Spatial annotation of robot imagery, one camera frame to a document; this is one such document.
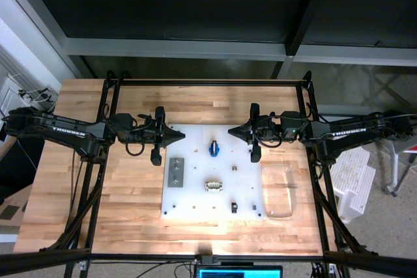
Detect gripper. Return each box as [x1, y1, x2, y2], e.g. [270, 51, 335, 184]
[125, 105, 186, 167]
[227, 104, 283, 163]

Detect large blue connector clamp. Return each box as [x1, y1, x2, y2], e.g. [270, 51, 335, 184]
[207, 139, 222, 159]

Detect grey metal peg plate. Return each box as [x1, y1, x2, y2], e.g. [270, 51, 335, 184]
[165, 156, 186, 188]

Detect white task board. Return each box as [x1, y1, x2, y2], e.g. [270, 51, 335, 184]
[161, 124, 265, 219]

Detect clear plastic tub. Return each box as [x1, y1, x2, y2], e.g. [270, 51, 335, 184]
[260, 164, 294, 219]

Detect white plastic step stool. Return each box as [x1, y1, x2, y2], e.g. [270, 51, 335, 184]
[328, 148, 375, 225]

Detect laptop with blue screen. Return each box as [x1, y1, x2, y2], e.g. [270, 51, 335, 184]
[194, 264, 283, 278]

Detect grey metal cart leg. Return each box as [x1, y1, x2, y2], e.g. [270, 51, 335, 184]
[381, 141, 417, 198]

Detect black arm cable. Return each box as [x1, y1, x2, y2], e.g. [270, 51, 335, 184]
[125, 141, 147, 157]

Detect black table-level camera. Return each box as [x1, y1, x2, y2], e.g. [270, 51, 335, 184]
[194, 247, 218, 265]

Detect black and white cable bundle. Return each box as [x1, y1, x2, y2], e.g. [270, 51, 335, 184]
[16, 86, 56, 105]

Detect black aluminium frame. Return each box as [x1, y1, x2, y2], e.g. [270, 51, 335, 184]
[0, 69, 417, 278]

